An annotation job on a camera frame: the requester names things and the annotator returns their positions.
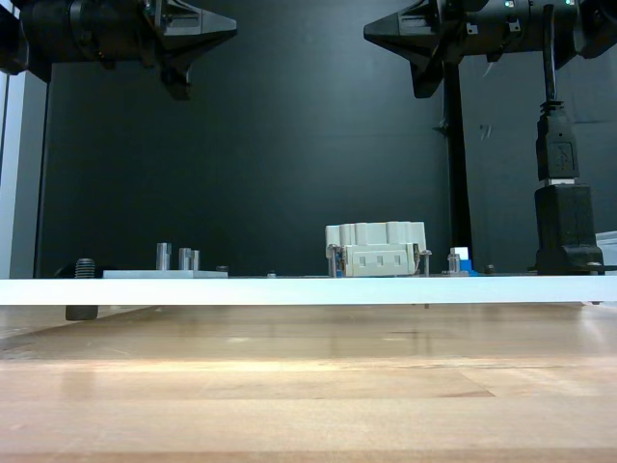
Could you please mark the white task board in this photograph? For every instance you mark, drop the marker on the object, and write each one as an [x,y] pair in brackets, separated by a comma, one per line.
[308,291]

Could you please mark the small silver socket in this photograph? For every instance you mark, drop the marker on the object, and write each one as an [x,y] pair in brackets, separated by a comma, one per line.
[452,263]

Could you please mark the black USB connector plug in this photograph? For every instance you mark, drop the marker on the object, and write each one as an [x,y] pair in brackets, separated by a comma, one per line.
[556,144]

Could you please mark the black vertical beam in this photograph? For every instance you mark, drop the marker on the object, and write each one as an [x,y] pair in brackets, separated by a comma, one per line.
[455,169]

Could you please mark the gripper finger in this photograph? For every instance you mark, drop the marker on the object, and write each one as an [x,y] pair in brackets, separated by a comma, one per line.
[414,48]
[212,24]
[193,46]
[405,26]

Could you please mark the black board foot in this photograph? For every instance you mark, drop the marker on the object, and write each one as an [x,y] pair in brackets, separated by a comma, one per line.
[81,312]

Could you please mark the beige multi-pin connector housing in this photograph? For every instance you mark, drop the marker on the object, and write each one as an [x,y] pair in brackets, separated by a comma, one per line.
[376,241]

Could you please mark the grey metal plate with pegs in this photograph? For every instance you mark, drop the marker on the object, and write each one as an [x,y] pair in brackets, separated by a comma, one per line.
[164,274]

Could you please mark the small blue white connector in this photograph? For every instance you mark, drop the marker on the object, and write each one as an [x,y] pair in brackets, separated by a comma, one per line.
[466,266]

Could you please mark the black USB socket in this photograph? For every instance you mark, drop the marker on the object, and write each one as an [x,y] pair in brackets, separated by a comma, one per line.
[564,226]

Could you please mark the clear plastic tub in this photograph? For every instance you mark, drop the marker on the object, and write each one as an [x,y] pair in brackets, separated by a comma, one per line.
[608,246]

